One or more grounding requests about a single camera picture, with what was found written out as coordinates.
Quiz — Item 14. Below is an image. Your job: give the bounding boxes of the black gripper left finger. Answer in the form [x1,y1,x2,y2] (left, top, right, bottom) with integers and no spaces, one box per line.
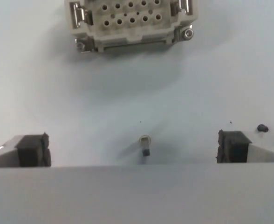
[0,132,52,168]

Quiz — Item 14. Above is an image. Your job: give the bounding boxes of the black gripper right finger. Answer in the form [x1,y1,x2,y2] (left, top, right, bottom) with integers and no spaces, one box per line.
[216,129,274,164]

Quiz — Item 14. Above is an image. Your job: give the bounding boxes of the small metal square peg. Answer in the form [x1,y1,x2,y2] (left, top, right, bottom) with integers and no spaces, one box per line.
[139,135,152,158]

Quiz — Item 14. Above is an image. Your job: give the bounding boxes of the white task board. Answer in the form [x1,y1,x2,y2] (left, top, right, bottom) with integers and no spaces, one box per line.
[0,0,274,168]

